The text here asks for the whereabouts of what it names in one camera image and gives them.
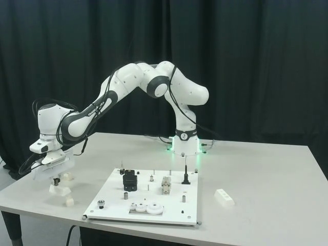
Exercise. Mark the white small gear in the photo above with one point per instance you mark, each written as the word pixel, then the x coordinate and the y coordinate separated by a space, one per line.
pixel 133 206

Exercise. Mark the black D-SUB plug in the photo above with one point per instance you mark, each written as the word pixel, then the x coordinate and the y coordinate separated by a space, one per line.
pixel 130 182

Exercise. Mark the beige metal connector block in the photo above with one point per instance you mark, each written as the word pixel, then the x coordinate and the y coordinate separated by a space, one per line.
pixel 166 185

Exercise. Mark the white medium gear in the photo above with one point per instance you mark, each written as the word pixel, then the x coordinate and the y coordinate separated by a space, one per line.
pixel 141 207

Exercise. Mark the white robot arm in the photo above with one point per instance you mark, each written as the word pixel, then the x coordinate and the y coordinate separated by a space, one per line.
pixel 128 77

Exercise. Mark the small metal round peg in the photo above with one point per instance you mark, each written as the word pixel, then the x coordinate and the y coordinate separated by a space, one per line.
pixel 151 177

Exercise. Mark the small white cube holder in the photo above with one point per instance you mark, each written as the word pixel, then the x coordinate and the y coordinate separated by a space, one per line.
pixel 69 201
pixel 68 177

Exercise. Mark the black curtains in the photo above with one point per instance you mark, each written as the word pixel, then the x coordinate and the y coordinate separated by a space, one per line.
pixel 51 51

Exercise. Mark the white holder with holes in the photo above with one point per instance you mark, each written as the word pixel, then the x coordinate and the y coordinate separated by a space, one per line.
pixel 225 197

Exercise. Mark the dark grey table leg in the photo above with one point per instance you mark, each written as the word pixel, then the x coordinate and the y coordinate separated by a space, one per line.
pixel 10 228

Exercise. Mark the metal bolt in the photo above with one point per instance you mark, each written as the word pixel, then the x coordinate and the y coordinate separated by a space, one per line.
pixel 122 171

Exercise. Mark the small white box dark window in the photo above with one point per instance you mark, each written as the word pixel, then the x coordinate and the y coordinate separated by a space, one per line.
pixel 42 146

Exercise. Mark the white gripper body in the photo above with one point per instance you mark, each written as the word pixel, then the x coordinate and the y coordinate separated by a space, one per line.
pixel 55 170

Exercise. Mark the white large gear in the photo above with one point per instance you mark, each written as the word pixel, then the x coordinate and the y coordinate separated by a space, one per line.
pixel 154 208

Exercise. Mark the black waterproof plug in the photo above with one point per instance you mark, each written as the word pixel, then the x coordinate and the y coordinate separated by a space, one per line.
pixel 185 176

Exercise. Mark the metal square peg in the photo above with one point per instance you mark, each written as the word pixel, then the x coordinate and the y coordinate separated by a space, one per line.
pixel 56 182

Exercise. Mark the white task board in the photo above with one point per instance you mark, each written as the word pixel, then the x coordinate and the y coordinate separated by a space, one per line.
pixel 174 210

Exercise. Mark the white peg holder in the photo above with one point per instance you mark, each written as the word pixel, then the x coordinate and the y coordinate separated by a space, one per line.
pixel 60 191

